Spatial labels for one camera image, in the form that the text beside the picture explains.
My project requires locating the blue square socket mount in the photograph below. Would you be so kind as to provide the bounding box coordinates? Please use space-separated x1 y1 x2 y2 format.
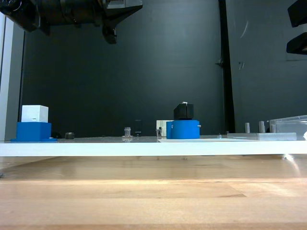
10 121 58 142

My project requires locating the white cube connector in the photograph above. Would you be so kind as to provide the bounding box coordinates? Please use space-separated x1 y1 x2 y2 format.
21 104 49 123

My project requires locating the blue round clamp mount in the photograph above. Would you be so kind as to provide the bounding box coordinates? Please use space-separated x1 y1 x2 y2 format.
166 119 201 139

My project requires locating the black block with silver pin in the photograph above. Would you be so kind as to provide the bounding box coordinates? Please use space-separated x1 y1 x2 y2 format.
173 102 194 120

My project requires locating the black aluminium frame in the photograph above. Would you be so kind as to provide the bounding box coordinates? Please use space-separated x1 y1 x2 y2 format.
217 0 236 134

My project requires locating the grey metal peg block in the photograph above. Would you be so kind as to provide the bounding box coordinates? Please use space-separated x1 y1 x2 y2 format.
226 132 297 141

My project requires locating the white task board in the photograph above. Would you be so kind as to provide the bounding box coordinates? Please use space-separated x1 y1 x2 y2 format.
0 135 307 158

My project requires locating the small clear threaded fitting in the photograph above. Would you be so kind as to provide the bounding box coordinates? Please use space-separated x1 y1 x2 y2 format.
121 126 134 141

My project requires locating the clear plastic tub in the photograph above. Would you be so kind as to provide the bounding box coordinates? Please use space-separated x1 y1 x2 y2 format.
268 115 307 138

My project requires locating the beige connector housing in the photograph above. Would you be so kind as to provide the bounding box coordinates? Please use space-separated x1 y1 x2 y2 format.
156 120 168 138

